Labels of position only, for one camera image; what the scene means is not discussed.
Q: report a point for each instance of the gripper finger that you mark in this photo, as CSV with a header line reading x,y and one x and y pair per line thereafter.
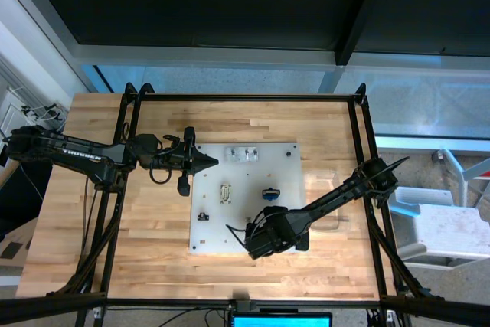
x,y
202,165
203,157

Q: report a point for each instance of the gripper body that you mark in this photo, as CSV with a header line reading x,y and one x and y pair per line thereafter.
x,y
279,246
187,158

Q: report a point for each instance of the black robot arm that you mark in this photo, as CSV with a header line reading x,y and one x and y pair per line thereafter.
x,y
333,197
82,154

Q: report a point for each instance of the grey connector housing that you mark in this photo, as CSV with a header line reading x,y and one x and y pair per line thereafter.
x,y
226,193

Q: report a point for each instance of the black clamp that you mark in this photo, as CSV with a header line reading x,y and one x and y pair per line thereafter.
x,y
203,216

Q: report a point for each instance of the white board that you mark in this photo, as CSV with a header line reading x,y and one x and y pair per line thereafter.
x,y
214,235

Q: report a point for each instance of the blue laptop screen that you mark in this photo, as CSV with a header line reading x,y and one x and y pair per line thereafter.
x,y
279,321

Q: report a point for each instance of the clear plastic tub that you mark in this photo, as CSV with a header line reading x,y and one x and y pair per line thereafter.
x,y
319,181

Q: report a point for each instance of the white plastic stool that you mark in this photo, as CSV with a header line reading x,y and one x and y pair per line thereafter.
x,y
451,227

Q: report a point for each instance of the brown cardboard box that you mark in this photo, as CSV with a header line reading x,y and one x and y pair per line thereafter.
x,y
19,242

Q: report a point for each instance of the grey metal stand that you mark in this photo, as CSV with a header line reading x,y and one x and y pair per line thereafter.
x,y
453,162

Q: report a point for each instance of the black building column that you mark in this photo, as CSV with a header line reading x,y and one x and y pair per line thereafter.
x,y
356,17

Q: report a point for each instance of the blue and black connector mount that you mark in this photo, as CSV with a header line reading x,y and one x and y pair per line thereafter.
x,y
270,193

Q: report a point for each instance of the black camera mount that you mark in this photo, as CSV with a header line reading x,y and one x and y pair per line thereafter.
x,y
243,305

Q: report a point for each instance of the black table frame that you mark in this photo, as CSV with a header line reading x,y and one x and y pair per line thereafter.
x,y
245,97

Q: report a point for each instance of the silver window frame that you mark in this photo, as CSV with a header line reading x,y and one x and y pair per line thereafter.
x,y
229,57

